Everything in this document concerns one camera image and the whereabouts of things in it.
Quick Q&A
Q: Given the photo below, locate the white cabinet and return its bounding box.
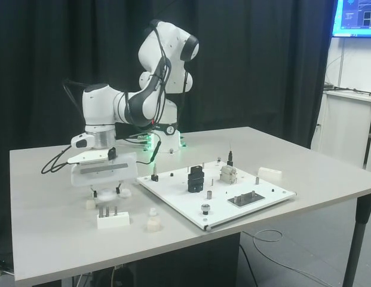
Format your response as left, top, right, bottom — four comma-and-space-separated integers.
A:
310, 88, 371, 173

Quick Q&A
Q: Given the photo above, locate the white task board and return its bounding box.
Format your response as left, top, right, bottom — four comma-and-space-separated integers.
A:
136, 160, 296, 231

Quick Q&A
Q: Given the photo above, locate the black D-SUB plug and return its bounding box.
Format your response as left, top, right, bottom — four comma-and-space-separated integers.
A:
187, 164, 206, 193

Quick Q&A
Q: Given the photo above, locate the white peg holder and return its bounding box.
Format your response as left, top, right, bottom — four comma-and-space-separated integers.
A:
97, 211, 131, 230

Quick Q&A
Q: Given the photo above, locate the black table leg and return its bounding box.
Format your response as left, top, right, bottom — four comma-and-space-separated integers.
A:
342, 194, 371, 287

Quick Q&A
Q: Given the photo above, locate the blue screen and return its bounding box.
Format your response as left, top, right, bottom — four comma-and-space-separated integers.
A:
331, 0, 371, 38

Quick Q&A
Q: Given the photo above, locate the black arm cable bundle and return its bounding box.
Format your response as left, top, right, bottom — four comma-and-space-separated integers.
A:
41, 25, 191, 174

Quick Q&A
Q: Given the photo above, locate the white holder with holes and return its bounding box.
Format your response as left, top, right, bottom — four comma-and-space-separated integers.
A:
257, 167, 283, 180

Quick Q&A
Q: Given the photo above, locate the white large gear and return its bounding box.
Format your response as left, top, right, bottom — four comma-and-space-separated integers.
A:
97, 188, 118, 201

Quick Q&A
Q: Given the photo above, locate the small white wrist box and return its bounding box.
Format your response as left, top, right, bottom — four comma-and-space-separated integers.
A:
70, 133, 95, 149

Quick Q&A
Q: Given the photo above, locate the grey floor cable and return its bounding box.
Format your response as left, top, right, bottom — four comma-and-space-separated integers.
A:
238, 229, 347, 287

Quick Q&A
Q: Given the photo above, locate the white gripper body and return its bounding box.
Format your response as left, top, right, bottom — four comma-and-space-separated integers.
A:
70, 152, 138, 188

